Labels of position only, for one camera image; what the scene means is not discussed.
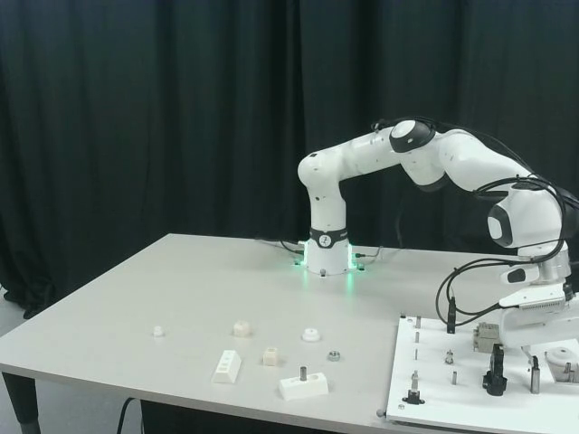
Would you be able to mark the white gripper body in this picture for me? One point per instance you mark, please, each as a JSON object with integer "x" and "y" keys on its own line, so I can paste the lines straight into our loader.
{"x": 534, "y": 327}

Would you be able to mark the metal round peg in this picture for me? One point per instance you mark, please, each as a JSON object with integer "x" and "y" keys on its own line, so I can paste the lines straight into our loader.
{"x": 535, "y": 380}

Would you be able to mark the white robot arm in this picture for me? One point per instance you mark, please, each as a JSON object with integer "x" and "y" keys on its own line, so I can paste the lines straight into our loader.
{"x": 362, "y": 153}

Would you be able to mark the white peg holder block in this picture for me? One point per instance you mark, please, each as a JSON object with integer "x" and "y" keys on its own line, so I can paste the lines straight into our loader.
{"x": 305, "y": 388}

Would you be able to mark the dark metal peg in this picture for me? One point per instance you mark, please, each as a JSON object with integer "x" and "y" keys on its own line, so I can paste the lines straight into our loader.
{"x": 301, "y": 373}

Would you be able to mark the white large gear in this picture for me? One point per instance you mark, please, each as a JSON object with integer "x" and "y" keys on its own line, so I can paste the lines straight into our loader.
{"x": 561, "y": 356}

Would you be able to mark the black D-SUB plug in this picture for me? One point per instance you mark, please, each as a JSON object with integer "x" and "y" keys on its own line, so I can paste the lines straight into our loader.
{"x": 495, "y": 370}

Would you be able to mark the metal BNC plug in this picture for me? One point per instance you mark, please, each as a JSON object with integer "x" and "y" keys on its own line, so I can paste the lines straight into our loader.
{"x": 449, "y": 356}

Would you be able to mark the white task board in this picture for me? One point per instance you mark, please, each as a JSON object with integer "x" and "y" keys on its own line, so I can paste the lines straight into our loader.
{"x": 457, "y": 398}

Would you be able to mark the metal plug on black base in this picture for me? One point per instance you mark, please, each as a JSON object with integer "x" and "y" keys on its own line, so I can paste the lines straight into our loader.
{"x": 413, "y": 386}

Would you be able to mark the metal nut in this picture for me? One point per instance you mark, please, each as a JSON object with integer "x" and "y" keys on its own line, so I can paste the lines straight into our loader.
{"x": 334, "y": 355}

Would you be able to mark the white medium gear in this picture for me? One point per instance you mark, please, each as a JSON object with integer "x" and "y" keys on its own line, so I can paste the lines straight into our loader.
{"x": 310, "y": 335}

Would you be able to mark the cream cube holder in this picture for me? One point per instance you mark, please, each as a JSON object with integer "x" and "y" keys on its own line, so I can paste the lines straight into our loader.
{"x": 270, "y": 356}

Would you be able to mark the cream hexagonal holder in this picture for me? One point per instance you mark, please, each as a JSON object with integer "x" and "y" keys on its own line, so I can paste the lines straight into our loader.
{"x": 241, "y": 328}

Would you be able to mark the white slanted holder with holes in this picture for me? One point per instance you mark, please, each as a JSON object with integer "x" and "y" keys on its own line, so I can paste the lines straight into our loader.
{"x": 226, "y": 367}

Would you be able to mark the white small gear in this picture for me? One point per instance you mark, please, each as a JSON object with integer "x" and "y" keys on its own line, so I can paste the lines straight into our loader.
{"x": 158, "y": 332}

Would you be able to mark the black curtain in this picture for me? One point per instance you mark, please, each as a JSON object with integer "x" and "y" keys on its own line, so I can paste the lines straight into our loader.
{"x": 181, "y": 113}

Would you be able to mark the black table leg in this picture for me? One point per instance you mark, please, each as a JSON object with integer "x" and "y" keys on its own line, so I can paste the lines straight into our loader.
{"x": 20, "y": 402}

